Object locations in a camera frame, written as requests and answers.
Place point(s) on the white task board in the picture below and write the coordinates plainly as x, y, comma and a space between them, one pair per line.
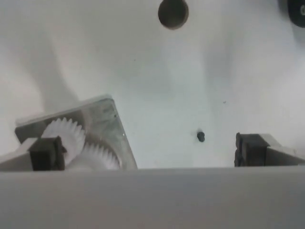
166, 71

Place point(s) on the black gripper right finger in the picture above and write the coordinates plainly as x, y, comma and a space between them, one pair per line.
250, 152

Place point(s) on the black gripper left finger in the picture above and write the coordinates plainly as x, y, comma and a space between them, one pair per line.
46, 155

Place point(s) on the white small gear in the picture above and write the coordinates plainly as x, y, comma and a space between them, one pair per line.
71, 133

